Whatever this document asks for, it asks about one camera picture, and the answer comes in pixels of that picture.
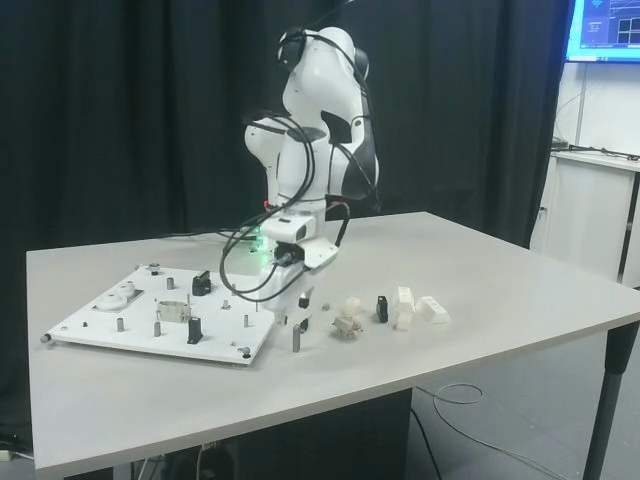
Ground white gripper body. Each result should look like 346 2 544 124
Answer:
256 265 317 321

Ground metal D-SUB plug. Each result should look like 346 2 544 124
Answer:
328 314 362 340

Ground white mounting plate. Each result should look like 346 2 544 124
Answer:
302 238 340 271

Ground white holder with holes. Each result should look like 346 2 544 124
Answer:
414 295 451 327
393 285 416 312

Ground white task board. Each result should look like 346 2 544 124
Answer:
39 261 279 369

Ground white large gear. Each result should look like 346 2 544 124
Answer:
94 293 129 313

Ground black curtains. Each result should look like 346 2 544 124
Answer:
0 0 571 301

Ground white cabinet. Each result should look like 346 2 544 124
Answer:
528 148 640 290

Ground black table leg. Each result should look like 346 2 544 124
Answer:
595 319 632 480

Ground blue screen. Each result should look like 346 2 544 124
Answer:
565 0 640 65

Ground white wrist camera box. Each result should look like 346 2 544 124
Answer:
260 214 318 245

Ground black looping arm cable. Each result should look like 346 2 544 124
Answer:
218 197 321 302

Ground black cable with red band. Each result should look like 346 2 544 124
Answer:
324 197 353 251

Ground grey floor cable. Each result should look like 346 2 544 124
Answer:
412 383 604 480

